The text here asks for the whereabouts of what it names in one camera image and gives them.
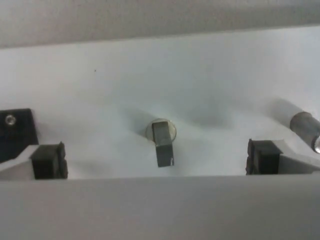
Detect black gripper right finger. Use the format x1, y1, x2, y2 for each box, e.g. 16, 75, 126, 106
245, 137, 320, 176

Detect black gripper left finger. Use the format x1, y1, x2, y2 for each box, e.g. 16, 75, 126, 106
0, 141, 69, 181

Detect metal square peg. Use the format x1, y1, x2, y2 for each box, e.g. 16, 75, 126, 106
151, 119, 175, 168

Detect metal round peg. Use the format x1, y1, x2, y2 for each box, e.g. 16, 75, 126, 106
289, 111, 320, 154

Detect white task board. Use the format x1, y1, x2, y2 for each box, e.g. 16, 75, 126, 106
0, 24, 320, 181

